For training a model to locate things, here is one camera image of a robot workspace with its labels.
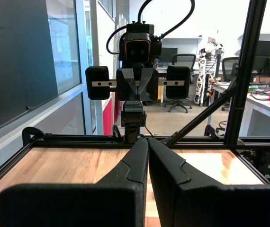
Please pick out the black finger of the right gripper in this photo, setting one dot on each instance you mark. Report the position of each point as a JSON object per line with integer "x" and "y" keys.
{"x": 149, "y": 87}
{"x": 125, "y": 87}

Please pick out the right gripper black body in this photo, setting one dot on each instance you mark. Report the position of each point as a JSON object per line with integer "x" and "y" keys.
{"x": 97, "y": 91}

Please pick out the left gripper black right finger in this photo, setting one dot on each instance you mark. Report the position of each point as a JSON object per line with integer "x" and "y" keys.
{"x": 220, "y": 208}

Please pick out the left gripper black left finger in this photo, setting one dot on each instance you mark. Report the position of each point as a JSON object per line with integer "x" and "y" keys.
{"x": 66, "y": 205}

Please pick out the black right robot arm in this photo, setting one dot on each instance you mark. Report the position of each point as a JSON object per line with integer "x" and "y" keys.
{"x": 133, "y": 118}

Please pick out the red partition panel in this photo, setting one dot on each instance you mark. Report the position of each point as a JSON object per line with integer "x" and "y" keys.
{"x": 107, "y": 113}

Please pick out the black office chair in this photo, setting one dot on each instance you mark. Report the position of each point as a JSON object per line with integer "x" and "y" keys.
{"x": 228, "y": 68}
{"x": 183, "y": 61}

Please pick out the white lattice stand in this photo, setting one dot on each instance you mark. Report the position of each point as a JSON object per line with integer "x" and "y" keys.
{"x": 202, "y": 78}

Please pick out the white office desk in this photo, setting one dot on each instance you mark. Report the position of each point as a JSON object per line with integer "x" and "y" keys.
{"x": 263, "y": 106}

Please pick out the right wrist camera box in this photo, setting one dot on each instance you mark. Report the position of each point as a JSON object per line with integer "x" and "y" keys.
{"x": 137, "y": 47}

